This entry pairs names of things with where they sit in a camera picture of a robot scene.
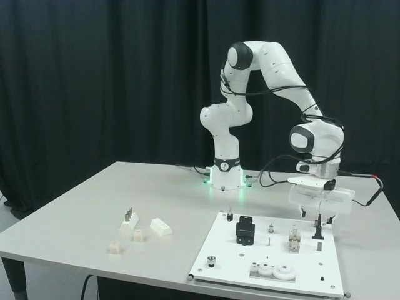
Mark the round metal bolt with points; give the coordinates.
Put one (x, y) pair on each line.
(210, 261)

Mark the black D-SUB plug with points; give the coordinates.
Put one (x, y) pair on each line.
(244, 232)

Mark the long empty white holder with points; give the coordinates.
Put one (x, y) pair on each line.
(161, 227)

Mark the metal BNC plug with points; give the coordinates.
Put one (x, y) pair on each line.
(271, 228)

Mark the black curtain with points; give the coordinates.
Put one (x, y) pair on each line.
(78, 78)

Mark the white small gear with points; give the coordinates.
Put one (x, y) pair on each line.
(254, 266)

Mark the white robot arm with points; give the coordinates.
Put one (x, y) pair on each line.
(225, 131)

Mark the black control box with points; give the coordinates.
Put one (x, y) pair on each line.
(150, 290)

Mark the white large gear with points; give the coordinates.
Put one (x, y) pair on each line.
(284, 272)

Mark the white medium gear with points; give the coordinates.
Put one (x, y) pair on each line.
(265, 269)

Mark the white task board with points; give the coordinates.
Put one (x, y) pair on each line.
(281, 253)

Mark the large metal round peg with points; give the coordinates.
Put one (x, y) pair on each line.
(127, 216)

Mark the beige metal connector block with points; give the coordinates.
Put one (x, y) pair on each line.
(294, 242)

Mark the medium metal round peg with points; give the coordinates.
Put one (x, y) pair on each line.
(129, 212)

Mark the small white cube holder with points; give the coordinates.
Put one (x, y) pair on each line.
(138, 235)
(115, 247)

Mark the black table leg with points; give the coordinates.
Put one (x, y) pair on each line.
(14, 278)

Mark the small black plug with pin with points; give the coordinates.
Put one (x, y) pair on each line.
(230, 216)

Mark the white peg holder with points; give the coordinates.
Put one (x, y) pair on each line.
(129, 224)

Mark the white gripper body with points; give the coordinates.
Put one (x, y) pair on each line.
(339, 200)

